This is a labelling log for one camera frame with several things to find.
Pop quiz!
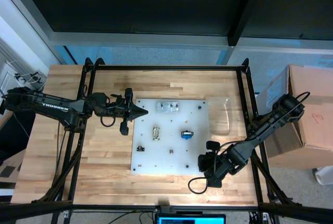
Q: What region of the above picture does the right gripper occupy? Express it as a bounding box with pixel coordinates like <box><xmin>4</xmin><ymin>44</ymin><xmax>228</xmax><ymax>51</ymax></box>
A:
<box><xmin>197</xmin><ymin>140</ymin><xmax>230</xmax><ymax>189</ymax></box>

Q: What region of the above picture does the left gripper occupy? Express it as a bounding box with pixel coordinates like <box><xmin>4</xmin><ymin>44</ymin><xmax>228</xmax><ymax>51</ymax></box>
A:
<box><xmin>119</xmin><ymin>88</ymin><xmax>149</xmax><ymax>136</ymax></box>

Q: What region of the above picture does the clear plastic container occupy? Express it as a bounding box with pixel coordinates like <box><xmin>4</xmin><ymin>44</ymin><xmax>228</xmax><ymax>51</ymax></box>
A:
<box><xmin>208</xmin><ymin>96</ymin><xmax>233</xmax><ymax>136</ymax></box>

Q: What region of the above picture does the clear peg base block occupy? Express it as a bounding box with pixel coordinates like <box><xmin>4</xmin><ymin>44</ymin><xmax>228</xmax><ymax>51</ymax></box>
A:
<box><xmin>156</xmin><ymin>101</ymin><xmax>180</xmax><ymax>114</ymax></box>

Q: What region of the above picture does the blue socket block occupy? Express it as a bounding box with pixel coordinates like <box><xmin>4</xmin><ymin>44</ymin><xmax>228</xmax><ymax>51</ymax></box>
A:
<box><xmin>180</xmin><ymin>130</ymin><xmax>195</xmax><ymax>140</ymax></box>

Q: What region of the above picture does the white task board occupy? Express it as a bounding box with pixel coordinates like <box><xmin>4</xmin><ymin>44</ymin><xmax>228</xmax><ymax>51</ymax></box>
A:
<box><xmin>129</xmin><ymin>98</ymin><xmax>210</xmax><ymax>176</ymax></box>

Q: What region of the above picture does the blue screen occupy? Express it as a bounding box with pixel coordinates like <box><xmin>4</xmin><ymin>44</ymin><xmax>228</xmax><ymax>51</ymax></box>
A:
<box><xmin>155</xmin><ymin>214</ymin><xmax>226</xmax><ymax>224</ymax></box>

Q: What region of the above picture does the cardboard box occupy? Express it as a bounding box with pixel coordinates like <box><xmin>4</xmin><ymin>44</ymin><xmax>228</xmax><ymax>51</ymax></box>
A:
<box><xmin>256</xmin><ymin>64</ymin><xmax>333</xmax><ymax>170</ymax></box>

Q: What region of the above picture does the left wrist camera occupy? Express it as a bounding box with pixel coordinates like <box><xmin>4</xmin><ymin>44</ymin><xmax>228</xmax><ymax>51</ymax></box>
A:
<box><xmin>110</xmin><ymin>93</ymin><xmax>126</xmax><ymax>105</ymax></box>

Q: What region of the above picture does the black frame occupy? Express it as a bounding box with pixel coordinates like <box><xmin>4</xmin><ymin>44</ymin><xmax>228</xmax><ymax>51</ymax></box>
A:
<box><xmin>0</xmin><ymin>57</ymin><xmax>333</xmax><ymax>224</ymax></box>

